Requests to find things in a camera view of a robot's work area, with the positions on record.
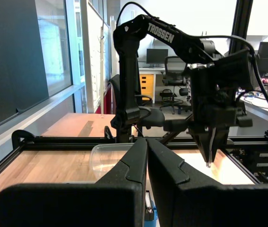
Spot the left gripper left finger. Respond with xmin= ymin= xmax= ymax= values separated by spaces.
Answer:
xmin=0 ymin=138 xmax=148 ymax=227

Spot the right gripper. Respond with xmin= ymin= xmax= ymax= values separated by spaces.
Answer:
xmin=163 ymin=68 xmax=254 ymax=165

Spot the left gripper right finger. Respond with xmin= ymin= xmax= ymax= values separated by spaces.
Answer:
xmin=147 ymin=139 xmax=268 ymax=227

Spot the clear plastic container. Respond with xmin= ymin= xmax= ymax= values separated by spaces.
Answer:
xmin=89 ymin=143 xmax=135 ymax=183

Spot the beige many-pin connector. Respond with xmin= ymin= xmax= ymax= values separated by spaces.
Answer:
xmin=145 ymin=191 xmax=153 ymax=209

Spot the black mesh office chair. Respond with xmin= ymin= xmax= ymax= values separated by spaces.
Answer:
xmin=159 ymin=55 xmax=192 ymax=114

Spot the yellow drawer cabinet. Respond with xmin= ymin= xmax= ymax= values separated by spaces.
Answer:
xmin=139 ymin=73 xmax=154 ymax=100

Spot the white desk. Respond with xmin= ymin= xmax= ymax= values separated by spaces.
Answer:
xmin=138 ymin=67 xmax=189 ymax=105

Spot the white coat rack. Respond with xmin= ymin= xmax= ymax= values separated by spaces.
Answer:
xmin=97 ymin=20 xmax=110 ymax=118

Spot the window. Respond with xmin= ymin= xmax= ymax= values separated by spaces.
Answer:
xmin=35 ymin=0 xmax=75 ymax=97

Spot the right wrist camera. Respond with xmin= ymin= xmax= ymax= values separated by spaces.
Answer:
xmin=213 ymin=49 xmax=260 ymax=92

